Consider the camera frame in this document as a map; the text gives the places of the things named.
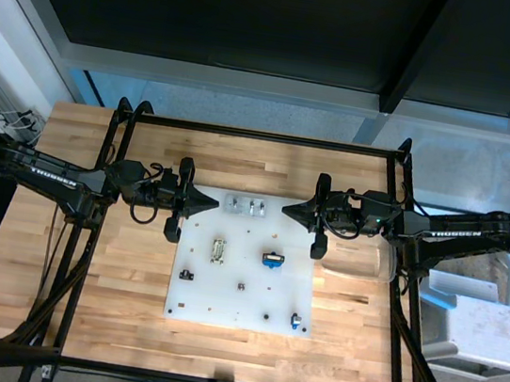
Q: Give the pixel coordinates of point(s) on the clear plastic tub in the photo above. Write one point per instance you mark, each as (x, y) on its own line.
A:
(349, 266)

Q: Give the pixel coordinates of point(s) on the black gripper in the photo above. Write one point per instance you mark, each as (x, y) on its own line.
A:
(177, 230)
(318, 247)

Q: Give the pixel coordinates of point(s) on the aluminium bar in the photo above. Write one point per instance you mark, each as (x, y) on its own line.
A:
(242, 210)

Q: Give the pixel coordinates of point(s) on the white cart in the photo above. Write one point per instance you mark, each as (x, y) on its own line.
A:
(493, 324)

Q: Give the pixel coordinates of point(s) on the small metal socket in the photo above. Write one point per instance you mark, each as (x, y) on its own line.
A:
(241, 287)

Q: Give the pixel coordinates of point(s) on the clear rj45 connector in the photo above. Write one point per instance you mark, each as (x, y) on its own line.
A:
(297, 321)

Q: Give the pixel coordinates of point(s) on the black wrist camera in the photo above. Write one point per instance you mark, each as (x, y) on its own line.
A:
(343, 203)
(169, 180)

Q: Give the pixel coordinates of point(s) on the black metal frame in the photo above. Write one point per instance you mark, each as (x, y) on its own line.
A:
(263, 134)

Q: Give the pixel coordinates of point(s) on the black clamp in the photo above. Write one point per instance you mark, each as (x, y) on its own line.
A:
(187, 276)

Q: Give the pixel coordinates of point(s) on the white board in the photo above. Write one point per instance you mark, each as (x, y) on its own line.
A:
(220, 300)

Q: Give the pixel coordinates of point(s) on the black connector on blue mount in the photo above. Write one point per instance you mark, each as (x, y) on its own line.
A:
(273, 256)

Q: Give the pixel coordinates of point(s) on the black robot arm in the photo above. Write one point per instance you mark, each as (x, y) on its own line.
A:
(448, 235)
(48, 174)

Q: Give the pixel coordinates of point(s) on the silver post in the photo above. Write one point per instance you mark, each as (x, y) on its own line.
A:
(251, 206)
(233, 202)
(262, 207)

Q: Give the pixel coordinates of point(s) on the beige connector housing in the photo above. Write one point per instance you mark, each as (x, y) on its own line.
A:
(219, 250)

